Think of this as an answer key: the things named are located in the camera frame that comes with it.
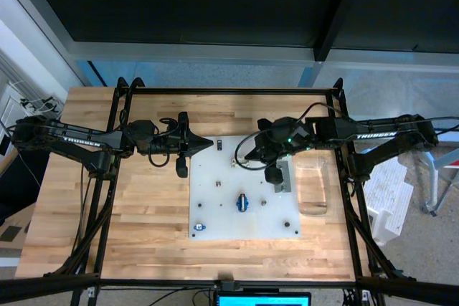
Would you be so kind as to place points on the red white plate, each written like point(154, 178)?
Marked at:
point(453, 166)

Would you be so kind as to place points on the white taskboard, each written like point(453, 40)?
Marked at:
point(222, 227)

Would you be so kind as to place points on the blue round clamp holder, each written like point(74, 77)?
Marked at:
point(242, 203)

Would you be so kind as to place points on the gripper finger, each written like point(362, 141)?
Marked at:
point(265, 145)
point(197, 140)
point(263, 159)
point(196, 146)

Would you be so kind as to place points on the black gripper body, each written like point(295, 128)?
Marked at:
point(274, 175)
point(183, 123)

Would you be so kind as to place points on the black computer case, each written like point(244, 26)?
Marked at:
point(18, 184)

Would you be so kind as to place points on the metal stand legs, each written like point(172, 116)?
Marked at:
point(433, 184)

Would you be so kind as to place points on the black aluminium frame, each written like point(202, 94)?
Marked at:
point(229, 90)

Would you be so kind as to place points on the grey metal block with holes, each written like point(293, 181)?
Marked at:
point(285, 186)

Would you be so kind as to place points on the blue mount with white cube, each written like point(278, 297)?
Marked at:
point(199, 227)

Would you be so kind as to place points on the laptop screen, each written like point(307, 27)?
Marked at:
point(261, 300)

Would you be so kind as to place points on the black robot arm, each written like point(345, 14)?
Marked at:
point(82, 141)
point(376, 136)

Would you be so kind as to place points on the metal cylinder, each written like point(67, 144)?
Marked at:
point(264, 202)

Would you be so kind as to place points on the cardboard box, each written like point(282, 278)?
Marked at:
point(21, 216)

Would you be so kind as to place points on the clear plastic tub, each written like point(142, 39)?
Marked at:
point(321, 198)

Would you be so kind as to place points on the small black socket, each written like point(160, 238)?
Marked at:
point(219, 144)

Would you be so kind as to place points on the black table-level camera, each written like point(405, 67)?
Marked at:
point(228, 285)

